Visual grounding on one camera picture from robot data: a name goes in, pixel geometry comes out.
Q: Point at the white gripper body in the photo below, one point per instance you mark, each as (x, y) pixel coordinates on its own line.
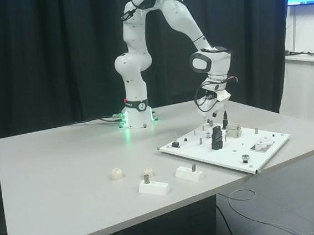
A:
(207, 105)

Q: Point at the metal bolt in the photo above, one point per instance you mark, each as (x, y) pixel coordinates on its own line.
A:
(245, 158)

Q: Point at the metal square peg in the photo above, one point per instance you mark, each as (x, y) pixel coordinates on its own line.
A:
(192, 168)

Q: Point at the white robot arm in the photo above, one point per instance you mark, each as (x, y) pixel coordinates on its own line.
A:
(134, 69)

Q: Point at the white round peg holder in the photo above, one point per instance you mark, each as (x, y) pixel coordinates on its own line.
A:
(153, 190)

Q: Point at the black curtain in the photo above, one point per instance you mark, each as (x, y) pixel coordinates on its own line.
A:
(43, 59)

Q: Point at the white large gear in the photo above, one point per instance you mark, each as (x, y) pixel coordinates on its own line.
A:
(267, 141)

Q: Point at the white task board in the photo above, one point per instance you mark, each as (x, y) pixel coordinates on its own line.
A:
(221, 153)

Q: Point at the white square peg holder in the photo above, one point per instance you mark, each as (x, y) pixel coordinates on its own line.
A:
(189, 175)

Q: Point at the metal round peg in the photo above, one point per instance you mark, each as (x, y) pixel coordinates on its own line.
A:
(146, 179)
(256, 130)

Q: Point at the white medium gear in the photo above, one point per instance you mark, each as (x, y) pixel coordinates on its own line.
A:
(261, 144)

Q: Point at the black D-SUB plug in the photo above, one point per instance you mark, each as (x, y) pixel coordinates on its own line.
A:
(216, 139)

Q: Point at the white cabinet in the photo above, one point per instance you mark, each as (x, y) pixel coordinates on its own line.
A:
(304, 89)

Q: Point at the small cream holder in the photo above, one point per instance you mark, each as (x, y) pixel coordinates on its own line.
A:
(116, 173)
(147, 170)

